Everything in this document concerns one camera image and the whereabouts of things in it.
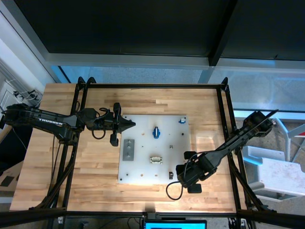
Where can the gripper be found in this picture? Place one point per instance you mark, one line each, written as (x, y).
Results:
(189, 175)
(116, 122)

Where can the beige connector housing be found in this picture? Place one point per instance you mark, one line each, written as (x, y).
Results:
(156, 160)

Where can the silver metal bar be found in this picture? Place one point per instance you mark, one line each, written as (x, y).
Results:
(155, 131)

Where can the white taskboard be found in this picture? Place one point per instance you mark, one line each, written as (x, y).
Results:
(143, 167)

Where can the clear plastic tub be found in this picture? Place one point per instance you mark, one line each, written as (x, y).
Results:
(205, 143)

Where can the grey metal plate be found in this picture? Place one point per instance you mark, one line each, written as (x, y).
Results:
(125, 157)

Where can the large blue clamp holder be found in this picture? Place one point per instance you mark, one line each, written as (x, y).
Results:
(153, 136)

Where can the black connector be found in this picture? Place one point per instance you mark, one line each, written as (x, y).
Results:
(171, 175)

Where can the cardboard box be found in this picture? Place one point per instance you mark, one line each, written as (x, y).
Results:
(12, 171)

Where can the screen with blue edge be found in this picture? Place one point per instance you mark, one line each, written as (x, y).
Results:
(174, 225)

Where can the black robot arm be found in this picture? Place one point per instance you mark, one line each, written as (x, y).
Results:
(228, 145)
(50, 121)

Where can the black aluminium frame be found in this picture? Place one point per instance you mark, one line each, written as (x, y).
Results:
(152, 86)

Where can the white step ladder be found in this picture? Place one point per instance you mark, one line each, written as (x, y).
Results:
(281, 176)

